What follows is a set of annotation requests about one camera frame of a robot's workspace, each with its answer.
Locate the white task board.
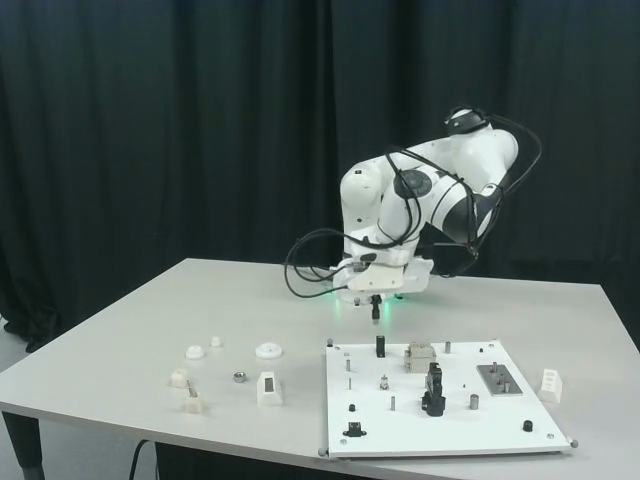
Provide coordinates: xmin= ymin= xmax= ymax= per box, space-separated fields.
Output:
xmin=318 ymin=341 xmax=579 ymax=459

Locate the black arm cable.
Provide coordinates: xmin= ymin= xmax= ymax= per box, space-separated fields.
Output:
xmin=472 ymin=112 xmax=545 ymax=254

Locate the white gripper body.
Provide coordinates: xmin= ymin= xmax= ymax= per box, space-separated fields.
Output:
xmin=346 ymin=265 xmax=408 ymax=294

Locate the dark table leg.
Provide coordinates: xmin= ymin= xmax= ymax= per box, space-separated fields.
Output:
xmin=1 ymin=411 xmax=42 ymax=480

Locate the beige connector block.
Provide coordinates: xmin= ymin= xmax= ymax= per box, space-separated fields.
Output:
xmin=403 ymin=342 xmax=435 ymax=375

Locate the black floor cable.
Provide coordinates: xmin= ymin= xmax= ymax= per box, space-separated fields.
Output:
xmin=131 ymin=438 xmax=153 ymax=480

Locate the white holder with holes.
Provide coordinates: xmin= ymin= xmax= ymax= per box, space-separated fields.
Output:
xmin=538 ymin=368 xmax=564 ymax=403

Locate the white wedge holder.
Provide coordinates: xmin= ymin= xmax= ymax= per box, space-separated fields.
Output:
xmin=255 ymin=370 xmax=286 ymax=407

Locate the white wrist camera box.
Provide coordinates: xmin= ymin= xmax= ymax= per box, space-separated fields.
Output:
xmin=404 ymin=258 xmax=432 ymax=292

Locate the black curtain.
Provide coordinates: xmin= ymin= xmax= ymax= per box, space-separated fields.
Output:
xmin=0 ymin=0 xmax=640 ymax=354

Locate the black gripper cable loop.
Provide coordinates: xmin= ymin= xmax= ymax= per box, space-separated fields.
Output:
xmin=283 ymin=227 xmax=352 ymax=300

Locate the black forearm cable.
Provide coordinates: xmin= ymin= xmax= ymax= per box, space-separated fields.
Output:
xmin=383 ymin=148 xmax=477 ymax=254

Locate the black D-SUB plug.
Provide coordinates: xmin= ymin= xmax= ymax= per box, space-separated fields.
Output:
xmin=420 ymin=362 xmax=447 ymax=419

